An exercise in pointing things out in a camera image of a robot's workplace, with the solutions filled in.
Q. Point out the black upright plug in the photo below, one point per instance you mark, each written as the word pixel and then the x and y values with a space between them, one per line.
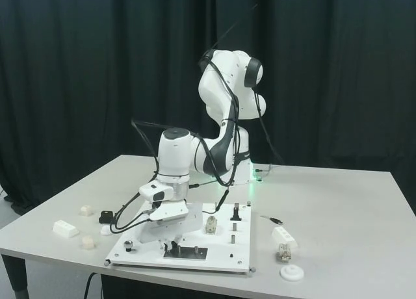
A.
pixel 236 213

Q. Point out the metal bolt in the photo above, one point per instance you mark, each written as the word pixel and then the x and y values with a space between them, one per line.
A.
pixel 128 245

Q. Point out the white task board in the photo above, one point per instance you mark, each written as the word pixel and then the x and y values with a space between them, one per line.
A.
pixel 221 256

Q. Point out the black curtain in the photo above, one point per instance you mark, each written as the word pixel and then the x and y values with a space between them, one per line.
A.
pixel 325 68

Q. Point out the black D-SUB plug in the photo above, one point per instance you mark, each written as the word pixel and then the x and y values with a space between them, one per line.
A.
pixel 105 217

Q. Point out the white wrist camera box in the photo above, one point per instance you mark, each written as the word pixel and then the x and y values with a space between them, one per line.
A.
pixel 156 192

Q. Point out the white medium gear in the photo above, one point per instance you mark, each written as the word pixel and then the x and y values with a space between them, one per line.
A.
pixel 106 230

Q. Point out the flat white mounting plate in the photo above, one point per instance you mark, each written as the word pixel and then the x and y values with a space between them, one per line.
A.
pixel 169 211

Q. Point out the black plug with metal tip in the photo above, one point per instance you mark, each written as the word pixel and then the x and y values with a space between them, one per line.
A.
pixel 273 219

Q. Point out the small cream cube holder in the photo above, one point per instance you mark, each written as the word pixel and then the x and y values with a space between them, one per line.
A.
pixel 87 211
pixel 87 243

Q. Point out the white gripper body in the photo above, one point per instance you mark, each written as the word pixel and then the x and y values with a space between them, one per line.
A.
pixel 191 219

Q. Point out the white large gear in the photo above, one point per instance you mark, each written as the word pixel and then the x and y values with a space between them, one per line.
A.
pixel 292 273

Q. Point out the beige rectangular plug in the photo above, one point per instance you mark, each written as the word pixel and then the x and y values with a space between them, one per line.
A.
pixel 283 253
pixel 211 226

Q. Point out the white long peg holder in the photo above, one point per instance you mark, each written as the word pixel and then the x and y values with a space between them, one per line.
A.
pixel 65 229
pixel 285 236

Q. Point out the black table leg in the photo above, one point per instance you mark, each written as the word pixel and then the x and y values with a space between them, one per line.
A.
pixel 13 273

